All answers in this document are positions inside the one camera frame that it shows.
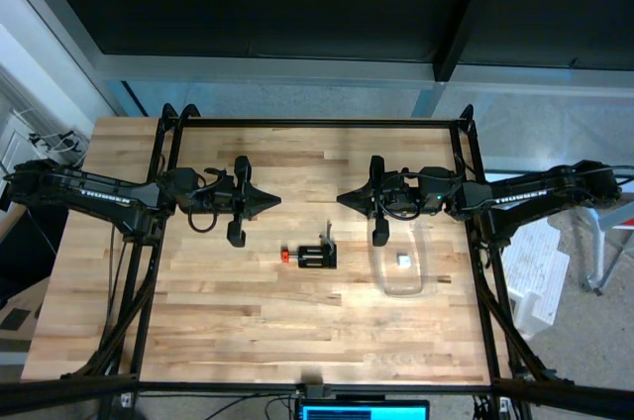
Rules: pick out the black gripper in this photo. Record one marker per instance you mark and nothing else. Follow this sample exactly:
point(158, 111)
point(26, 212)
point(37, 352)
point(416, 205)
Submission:
point(237, 234)
point(381, 234)

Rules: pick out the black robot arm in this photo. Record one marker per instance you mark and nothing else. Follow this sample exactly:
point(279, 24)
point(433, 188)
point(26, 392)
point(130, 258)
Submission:
point(520, 194)
point(99, 194)

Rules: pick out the small white connector housing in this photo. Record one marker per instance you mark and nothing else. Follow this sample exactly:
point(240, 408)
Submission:
point(404, 260)

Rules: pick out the thin grey bar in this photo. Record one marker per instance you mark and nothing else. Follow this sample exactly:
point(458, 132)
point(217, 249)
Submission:
point(329, 227)

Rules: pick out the black clamp with orange knob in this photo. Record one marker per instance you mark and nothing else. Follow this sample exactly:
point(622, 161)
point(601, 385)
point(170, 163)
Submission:
point(317, 257)

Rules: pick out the clear plastic tub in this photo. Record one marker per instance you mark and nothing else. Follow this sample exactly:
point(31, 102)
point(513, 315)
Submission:
point(403, 283)

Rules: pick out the white foam block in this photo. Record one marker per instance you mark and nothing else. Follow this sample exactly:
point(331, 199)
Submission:
point(537, 281)

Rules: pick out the laptop screen with blue edge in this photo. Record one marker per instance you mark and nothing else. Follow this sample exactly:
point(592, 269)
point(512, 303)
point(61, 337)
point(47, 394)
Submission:
point(361, 412)

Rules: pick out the grey metal stand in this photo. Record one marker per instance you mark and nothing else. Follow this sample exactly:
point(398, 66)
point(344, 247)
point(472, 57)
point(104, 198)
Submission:
point(599, 251)

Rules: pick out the flat brown cardboard box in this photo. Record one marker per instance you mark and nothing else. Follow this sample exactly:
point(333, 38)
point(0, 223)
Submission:
point(25, 301)

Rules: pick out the black aluminium frame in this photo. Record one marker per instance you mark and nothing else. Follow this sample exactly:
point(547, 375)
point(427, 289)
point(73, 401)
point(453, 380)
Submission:
point(223, 385)

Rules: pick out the small black camera mount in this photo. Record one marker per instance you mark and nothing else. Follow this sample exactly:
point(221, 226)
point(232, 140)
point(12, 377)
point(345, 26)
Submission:
point(313, 389)

